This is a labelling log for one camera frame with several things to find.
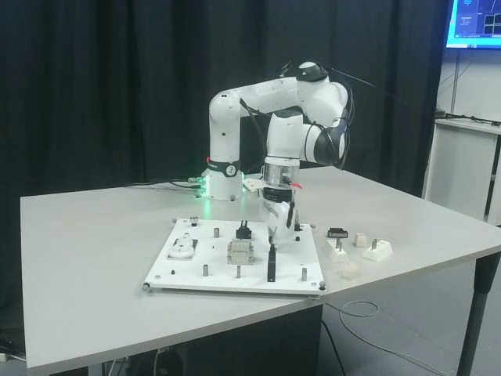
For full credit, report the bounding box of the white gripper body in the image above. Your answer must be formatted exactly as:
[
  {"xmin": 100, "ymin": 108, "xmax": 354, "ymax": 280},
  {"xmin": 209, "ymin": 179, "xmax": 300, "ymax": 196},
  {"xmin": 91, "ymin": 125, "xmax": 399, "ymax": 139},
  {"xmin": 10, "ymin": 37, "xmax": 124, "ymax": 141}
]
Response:
[{"xmin": 259, "ymin": 200, "xmax": 295, "ymax": 240}]

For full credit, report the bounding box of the white peg holder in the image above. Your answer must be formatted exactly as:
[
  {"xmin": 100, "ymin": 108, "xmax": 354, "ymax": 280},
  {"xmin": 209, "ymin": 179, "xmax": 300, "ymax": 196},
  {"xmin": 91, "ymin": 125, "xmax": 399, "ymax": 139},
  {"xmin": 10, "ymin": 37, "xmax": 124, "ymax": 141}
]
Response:
[
  {"xmin": 361, "ymin": 239, "xmax": 394, "ymax": 262},
  {"xmin": 326, "ymin": 238, "xmax": 350, "ymax": 265}
]

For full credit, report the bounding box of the white task board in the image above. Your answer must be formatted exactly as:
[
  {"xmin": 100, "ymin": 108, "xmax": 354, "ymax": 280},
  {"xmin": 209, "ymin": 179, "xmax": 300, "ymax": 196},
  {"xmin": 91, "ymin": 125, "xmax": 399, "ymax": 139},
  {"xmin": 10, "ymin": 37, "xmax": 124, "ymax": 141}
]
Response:
[{"xmin": 142, "ymin": 217, "xmax": 329, "ymax": 301}]

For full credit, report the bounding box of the small cream holder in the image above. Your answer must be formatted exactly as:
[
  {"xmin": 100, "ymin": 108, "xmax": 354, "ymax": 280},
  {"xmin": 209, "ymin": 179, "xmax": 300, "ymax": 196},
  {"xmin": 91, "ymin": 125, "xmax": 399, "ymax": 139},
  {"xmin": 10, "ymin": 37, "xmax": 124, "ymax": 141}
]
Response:
[{"xmin": 340, "ymin": 262, "xmax": 361, "ymax": 280}]

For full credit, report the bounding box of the white large gear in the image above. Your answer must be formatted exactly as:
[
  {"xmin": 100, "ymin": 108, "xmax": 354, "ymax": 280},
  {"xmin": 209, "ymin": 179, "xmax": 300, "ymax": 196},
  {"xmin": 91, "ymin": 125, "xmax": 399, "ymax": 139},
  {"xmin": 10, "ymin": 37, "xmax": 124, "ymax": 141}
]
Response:
[{"xmin": 168, "ymin": 242, "xmax": 195, "ymax": 260}]

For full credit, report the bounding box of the white cabinet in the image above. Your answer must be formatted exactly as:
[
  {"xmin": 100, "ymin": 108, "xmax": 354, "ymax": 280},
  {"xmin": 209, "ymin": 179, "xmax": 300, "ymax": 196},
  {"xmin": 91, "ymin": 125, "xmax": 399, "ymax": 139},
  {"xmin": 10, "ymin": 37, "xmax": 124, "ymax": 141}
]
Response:
[{"xmin": 424, "ymin": 117, "xmax": 501, "ymax": 227}]

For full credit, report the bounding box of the black curtain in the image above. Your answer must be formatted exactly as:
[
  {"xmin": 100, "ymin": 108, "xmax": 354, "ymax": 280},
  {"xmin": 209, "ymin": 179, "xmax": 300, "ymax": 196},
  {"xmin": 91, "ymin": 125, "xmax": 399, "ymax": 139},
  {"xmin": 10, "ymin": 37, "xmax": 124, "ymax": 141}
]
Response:
[{"xmin": 0, "ymin": 0, "xmax": 449, "ymax": 349}]

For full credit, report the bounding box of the black table leg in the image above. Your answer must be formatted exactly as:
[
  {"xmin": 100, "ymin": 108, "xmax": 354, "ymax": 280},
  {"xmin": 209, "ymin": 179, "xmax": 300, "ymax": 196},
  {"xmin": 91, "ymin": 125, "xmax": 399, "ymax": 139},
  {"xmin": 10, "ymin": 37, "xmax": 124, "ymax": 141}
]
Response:
[{"xmin": 456, "ymin": 254, "xmax": 492, "ymax": 376}]

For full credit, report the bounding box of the blue screen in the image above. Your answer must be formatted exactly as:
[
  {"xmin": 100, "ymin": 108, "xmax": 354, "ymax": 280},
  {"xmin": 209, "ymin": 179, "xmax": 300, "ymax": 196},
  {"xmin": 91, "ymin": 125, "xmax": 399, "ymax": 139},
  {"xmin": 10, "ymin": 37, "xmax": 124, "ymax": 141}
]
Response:
[{"xmin": 445, "ymin": 0, "xmax": 501, "ymax": 51}]

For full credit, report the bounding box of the silver wrist ring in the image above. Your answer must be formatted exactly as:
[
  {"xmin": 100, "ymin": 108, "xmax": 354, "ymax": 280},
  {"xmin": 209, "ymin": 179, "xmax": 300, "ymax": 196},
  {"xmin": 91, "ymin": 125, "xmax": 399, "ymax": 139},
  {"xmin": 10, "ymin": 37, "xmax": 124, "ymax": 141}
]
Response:
[{"xmin": 261, "ymin": 164, "xmax": 299, "ymax": 189}]

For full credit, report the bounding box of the foot cable bundle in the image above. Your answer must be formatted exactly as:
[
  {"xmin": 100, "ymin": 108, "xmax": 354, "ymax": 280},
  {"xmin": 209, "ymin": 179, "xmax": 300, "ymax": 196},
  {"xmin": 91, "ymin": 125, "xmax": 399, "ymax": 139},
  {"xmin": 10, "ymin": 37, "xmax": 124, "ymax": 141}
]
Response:
[{"xmin": 131, "ymin": 176, "xmax": 205, "ymax": 193}]

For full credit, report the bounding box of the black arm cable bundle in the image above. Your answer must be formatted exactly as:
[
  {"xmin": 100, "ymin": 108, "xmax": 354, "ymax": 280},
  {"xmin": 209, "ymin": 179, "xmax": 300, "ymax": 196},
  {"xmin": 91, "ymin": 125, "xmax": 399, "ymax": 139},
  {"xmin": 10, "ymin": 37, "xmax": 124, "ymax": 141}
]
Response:
[{"xmin": 238, "ymin": 61, "xmax": 356, "ymax": 173}]

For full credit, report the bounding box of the grey floor cable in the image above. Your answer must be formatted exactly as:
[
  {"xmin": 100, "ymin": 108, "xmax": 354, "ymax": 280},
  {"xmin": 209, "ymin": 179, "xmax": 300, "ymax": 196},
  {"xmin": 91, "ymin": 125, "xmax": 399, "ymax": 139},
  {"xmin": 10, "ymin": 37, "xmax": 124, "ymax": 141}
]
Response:
[{"xmin": 337, "ymin": 300, "xmax": 380, "ymax": 376}]

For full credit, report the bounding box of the thin black taut cable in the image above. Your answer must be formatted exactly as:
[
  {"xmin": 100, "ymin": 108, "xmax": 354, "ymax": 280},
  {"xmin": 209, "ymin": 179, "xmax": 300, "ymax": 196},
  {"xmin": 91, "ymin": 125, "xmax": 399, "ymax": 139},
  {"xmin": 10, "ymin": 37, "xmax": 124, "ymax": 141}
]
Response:
[{"xmin": 330, "ymin": 67, "xmax": 412, "ymax": 106}]

